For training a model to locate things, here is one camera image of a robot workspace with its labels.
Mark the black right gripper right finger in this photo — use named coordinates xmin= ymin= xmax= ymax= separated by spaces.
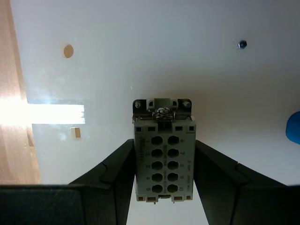
xmin=194 ymin=139 xmax=300 ymax=225

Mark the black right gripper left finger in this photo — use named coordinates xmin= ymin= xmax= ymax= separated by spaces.
xmin=0 ymin=138 xmax=136 ymax=225

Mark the grey HAN10E connector insert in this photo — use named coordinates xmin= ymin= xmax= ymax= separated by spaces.
xmin=131 ymin=97 xmax=196 ymax=204

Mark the blue round socket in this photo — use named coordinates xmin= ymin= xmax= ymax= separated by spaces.
xmin=286 ymin=112 xmax=300 ymax=144

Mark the white task board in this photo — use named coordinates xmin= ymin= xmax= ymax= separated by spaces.
xmin=10 ymin=0 xmax=300 ymax=225

